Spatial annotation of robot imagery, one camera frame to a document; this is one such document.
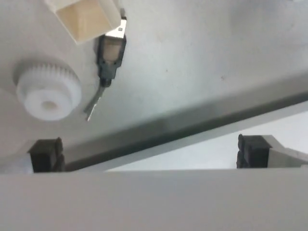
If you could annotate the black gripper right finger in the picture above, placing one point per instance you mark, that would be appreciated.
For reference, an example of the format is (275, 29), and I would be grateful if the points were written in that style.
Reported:
(252, 151)

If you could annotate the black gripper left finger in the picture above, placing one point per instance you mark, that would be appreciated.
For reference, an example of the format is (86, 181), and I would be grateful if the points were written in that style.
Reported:
(45, 156)

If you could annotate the white medium gear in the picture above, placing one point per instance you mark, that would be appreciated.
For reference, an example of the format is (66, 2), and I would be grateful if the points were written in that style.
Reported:
(48, 96)

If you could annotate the white task board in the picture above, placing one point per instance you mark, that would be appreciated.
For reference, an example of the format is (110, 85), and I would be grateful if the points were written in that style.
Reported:
(168, 154)

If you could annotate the black USB plug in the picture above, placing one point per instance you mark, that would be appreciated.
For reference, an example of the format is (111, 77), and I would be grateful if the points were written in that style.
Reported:
(109, 60)

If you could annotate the white square plug holder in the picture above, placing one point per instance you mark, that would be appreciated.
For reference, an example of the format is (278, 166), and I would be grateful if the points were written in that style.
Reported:
(79, 21)

